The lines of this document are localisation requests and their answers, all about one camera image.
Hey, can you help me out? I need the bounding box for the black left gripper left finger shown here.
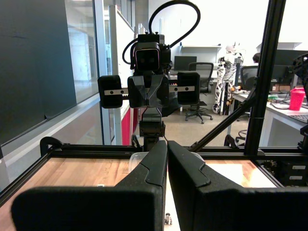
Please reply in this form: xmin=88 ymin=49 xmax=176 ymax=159
xmin=11 ymin=140 xmax=168 ymax=231

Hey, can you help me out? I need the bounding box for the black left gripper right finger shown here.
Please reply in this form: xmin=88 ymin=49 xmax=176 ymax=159
xmin=167 ymin=141 xmax=308 ymax=231

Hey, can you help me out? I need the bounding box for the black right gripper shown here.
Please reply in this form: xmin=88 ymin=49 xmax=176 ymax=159
xmin=98 ymin=71 xmax=201 ymax=109

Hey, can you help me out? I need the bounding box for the red panel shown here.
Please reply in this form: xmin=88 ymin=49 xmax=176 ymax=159
xmin=121 ymin=107 xmax=132 ymax=145

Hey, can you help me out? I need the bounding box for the black computer monitor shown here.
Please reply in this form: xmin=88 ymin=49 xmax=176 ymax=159
xmin=173 ymin=55 xmax=197 ymax=72

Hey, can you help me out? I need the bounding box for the black office chair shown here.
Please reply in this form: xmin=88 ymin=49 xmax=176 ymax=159
xmin=184 ymin=62 xmax=215 ymax=125

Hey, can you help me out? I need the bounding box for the clear plastic tub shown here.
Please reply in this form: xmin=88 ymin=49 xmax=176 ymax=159
xmin=128 ymin=151 xmax=205 ymax=174

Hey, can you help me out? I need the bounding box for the white board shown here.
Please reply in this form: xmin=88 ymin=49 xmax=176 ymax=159
xmin=165 ymin=182 xmax=180 ymax=231

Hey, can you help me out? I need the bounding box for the white humanoid robot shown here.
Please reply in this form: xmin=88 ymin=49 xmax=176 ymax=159
xmin=212 ymin=44 xmax=243 ymax=115

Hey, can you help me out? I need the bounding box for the grey mesh office chair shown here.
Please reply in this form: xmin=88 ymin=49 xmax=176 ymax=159
xmin=240 ymin=65 xmax=259 ymax=92

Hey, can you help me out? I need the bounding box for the white desk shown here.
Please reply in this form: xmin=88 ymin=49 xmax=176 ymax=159
xmin=232 ymin=92 xmax=308 ymax=147

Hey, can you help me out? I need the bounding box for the red plastic cup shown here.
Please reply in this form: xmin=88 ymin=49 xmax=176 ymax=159
xmin=288 ymin=87 xmax=307 ymax=111

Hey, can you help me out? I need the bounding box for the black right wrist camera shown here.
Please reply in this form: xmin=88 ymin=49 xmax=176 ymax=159
xmin=133 ymin=42 xmax=161 ymax=72

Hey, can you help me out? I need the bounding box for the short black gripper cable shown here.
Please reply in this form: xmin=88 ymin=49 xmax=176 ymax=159
xmin=122 ymin=38 xmax=140 ymax=65

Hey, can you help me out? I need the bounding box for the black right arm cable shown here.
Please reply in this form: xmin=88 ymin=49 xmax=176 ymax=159
xmin=148 ymin=0 xmax=202 ymax=48

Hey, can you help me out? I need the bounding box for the black aluminium frame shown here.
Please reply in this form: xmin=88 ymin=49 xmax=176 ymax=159
xmin=0 ymin=0 xmax=308 ymax=200

